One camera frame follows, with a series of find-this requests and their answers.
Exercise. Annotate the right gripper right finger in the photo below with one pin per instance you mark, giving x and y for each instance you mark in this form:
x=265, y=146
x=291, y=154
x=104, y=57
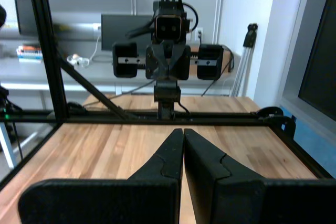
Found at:
x=262, y=203

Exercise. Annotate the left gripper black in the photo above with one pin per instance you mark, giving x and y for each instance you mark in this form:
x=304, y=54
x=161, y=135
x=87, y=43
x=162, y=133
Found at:
x=124, y=69

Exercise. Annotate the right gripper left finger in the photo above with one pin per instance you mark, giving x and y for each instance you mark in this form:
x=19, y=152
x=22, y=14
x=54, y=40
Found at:
x=105, y=203

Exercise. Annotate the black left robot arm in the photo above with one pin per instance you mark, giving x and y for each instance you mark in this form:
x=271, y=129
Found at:
x=167, y=95

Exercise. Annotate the black computer monitor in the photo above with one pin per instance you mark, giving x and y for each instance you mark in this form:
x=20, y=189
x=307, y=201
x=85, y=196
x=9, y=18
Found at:
x=23, y=16
x=120, y=32

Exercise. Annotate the grey and black tripod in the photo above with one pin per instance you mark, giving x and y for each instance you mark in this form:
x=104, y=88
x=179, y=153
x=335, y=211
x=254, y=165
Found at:
x=250, y=35

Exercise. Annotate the grey desk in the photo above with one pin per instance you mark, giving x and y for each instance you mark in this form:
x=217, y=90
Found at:
x=39, y=74

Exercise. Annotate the stack of books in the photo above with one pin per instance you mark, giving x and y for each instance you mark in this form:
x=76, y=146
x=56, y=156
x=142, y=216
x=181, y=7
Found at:
x=29, y=54

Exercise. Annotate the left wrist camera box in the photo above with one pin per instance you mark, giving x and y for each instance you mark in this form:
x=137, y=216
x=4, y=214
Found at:
x=168, y=28

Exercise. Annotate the white wall outlet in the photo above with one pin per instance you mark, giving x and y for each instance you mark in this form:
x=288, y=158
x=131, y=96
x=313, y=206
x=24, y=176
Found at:
x=199, y=35

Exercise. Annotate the black metal frame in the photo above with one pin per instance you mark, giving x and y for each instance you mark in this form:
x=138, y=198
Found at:
x=46, y=37

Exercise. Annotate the large dark wall panel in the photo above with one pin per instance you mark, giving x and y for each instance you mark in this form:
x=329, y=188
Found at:
x=323, y=51

